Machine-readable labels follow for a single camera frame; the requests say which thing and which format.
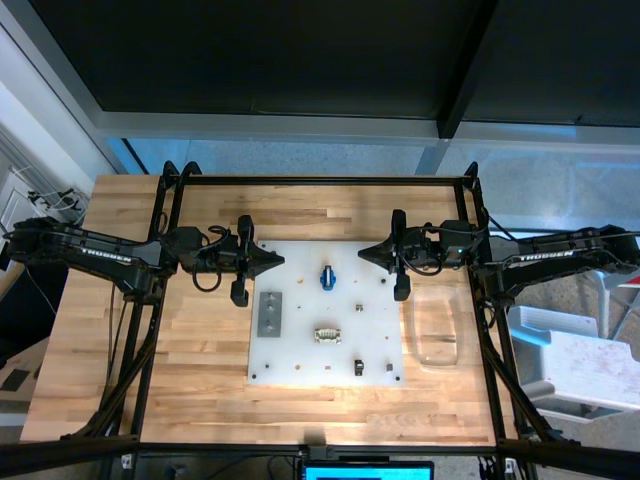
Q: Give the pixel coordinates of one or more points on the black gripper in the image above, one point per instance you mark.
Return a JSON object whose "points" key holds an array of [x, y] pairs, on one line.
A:
{"points": [[242, 260], [415, 250]]}

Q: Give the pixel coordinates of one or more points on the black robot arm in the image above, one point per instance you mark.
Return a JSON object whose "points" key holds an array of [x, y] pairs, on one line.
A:
{"points": [[545, 257], [100, 250]]}

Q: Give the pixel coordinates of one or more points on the silver bar in clamp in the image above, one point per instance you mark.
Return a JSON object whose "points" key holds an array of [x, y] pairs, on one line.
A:
{"points": [[327, 276]]}

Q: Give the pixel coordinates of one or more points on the white taskboard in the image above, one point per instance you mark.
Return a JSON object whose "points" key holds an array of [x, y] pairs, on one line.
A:
{"points": [[300, 325]]}

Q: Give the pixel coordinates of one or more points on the clear plastic container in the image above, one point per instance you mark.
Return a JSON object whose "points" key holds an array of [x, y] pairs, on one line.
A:
{"points": [[435, 320]]}

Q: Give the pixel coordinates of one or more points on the grey metal screw block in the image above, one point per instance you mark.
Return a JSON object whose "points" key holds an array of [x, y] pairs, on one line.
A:
{"points": [[269, 314]]}

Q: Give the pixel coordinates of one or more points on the large blue clamp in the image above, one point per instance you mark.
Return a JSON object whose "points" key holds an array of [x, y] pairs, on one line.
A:
{"points": [[327, 287]]}

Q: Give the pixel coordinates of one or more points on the beige connector housing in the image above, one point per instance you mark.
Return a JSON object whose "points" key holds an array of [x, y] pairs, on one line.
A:
{"points": [[327, 335]]}

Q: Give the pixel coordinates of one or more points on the black connector socket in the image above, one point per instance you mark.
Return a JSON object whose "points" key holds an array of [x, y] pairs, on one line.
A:
{"points": [[359, 368]]}

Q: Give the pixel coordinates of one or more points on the blue-edged screen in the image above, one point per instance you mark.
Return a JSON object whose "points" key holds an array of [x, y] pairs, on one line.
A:
{"points": [[365, 472]]}

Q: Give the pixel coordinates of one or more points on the white tubular stand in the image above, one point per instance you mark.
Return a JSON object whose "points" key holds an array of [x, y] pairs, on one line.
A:
{"points": [[602, 295]]}

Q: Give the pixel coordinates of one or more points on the tan cardboard box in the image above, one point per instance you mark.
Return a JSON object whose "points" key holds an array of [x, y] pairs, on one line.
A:
{"points": [[20, 360]]}

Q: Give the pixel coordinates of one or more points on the black metal frame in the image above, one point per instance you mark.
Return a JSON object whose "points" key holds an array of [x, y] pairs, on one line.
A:
{"points": [[320, 180]]}

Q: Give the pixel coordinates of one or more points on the white frame bracket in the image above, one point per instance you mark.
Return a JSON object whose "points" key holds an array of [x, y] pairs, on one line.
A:
{"points": [[510, 466], [126, 461]]}

